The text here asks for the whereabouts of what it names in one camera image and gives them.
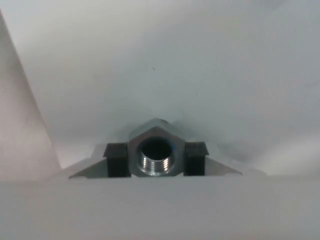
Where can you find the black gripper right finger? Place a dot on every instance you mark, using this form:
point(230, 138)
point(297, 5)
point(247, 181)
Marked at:
point(195, 160)

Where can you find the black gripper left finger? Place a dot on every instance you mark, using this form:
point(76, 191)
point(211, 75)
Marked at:
point(117, 162)

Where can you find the white task board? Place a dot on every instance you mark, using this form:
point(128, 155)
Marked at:
point(200, 62)

